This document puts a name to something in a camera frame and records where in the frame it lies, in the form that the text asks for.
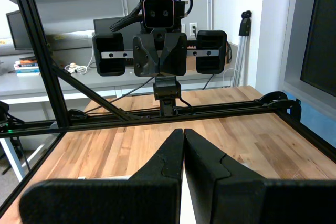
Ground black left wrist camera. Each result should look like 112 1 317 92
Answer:
142 0 176 29

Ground folded metal tripod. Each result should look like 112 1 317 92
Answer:
232 10 253 88

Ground black computer monitor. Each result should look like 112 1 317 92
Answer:
6 10 34 51

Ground black aluminium frame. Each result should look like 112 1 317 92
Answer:
0 0 336 209

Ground stack of books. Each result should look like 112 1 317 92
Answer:
13 60 40 76

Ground white cable bundle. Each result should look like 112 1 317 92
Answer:
64 62 88 74

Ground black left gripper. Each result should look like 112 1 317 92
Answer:
91 29 228 77

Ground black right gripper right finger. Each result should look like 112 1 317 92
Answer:
183 128 336 224

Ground white task board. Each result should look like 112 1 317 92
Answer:
77 155 197 224

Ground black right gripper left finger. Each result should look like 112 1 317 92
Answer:
18 128 184 224

